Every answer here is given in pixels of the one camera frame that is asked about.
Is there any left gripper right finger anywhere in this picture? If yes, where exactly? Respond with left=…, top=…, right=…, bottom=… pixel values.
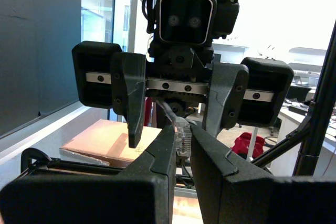
left=190, top=125, right=336, bottom=224

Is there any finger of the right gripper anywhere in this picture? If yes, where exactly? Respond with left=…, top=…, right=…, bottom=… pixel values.
left=203, top=62, right=250, bottom=139

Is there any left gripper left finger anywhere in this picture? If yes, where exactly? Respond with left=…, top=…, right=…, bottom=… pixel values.
left=0, top=124, right=177, bottom=224

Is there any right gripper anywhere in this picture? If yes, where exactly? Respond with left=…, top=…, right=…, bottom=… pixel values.
left=71, top=40, right=295, bottom=149

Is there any grey cable with clear plug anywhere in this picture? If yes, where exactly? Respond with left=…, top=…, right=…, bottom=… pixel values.
left=156, top=99, right=193, bottom=160

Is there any red bag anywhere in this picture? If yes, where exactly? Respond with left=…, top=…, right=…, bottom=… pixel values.
left=232, top=132, right=265, bottom=157

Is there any cardboard box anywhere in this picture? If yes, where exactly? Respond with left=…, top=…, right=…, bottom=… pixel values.
left=59, top=118, right=164, bottom=169

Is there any black frame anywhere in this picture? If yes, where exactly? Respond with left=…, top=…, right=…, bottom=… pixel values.
left=20, top=0, right=336, bottom=190

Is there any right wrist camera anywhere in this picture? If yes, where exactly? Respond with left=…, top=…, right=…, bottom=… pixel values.
left=156, top=0, right=218, bottom=46

